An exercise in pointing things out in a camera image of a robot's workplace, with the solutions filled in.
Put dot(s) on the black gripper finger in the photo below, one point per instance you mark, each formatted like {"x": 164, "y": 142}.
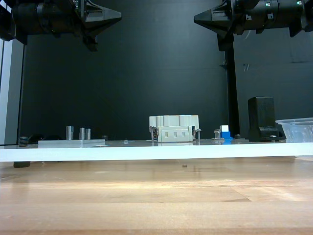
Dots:
{"x": 217, "y": 16}
{"x": 97, "y": 12}
{"x": 97, "y": 28}
{"x": 217, "y": 29}

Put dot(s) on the short steel bar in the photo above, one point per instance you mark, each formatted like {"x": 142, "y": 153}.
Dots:
{"x": 88, "y": 134}

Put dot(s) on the narrow steel bar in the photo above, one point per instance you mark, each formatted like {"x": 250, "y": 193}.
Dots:
{"x": 82, "y": 133}

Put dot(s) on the wide steel bar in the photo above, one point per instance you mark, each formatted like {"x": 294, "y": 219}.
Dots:
{"x": 70, "y": 132}

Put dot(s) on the clear plastic plug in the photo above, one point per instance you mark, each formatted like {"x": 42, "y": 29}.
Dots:
{"x": 216, "y": 134}

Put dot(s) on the metal connector clamp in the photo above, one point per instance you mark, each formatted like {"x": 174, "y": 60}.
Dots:
{"x": 197, "y": 134}
{"x": 152, "y": 133}

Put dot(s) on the blue and white connector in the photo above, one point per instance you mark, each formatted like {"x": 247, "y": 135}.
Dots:
{"x": 225, "y": 135}

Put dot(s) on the beige connector housing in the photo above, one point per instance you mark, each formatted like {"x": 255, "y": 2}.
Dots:
{"x": 173, "y": 127}

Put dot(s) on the small black screw head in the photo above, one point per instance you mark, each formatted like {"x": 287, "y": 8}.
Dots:
{"x": 237, "y": 136}

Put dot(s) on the clear plastic tub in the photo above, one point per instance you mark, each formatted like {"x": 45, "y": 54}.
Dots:
{"x": 297, "y": 131}

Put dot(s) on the black threaded set screw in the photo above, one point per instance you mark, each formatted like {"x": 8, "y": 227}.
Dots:
{"x": 23, "y": 142}

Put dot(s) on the white task board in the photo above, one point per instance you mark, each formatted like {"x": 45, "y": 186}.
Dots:
{"x": 156, "y": 151}

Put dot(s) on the black rubber board foot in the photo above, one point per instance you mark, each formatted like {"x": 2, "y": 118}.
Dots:
{"x": 21, "y": 164}

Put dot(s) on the black vertical post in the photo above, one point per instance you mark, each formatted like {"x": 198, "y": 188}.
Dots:
{"x": 232, "y": 98}

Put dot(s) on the black corner bracket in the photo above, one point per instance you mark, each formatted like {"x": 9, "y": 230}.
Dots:
{"x": 260, "y": 117}

